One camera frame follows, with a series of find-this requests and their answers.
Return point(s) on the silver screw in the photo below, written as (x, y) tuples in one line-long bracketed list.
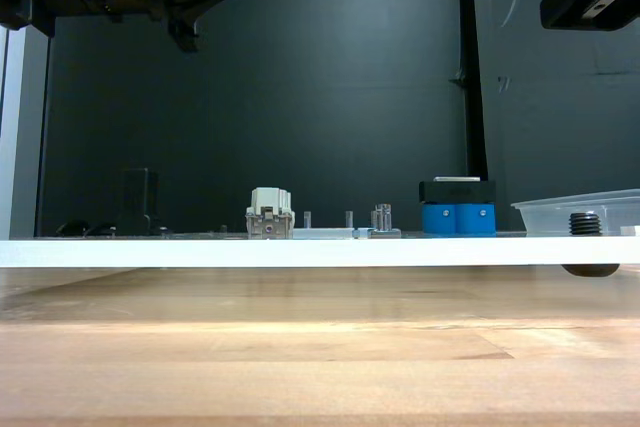
[(349, 219), (307, 219)]

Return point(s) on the black screw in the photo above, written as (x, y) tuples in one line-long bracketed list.
[(584, 224)]

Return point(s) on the black board foot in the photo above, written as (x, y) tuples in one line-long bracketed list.
[(590, 270)]

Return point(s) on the beige connector housing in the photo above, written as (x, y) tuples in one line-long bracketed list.
[(267, 207)]

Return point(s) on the blue black socket mount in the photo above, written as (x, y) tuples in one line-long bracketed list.
[(457, 219)]

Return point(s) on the small black socket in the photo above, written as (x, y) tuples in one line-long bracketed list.
[(137, 197)]

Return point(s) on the clear acrylic block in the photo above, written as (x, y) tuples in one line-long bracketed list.
[(320, 233)]

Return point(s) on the white task board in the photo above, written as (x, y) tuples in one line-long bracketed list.
[(320, 253)]

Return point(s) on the black wall post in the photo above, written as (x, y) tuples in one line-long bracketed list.
[(475, 122)]

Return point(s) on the small metal socket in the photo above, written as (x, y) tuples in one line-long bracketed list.
[(382, 217)]

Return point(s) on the clear plastic tub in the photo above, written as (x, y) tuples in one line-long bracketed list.
[(545, 219)]

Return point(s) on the white silver connector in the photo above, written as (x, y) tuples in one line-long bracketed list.
[(631, 231)]

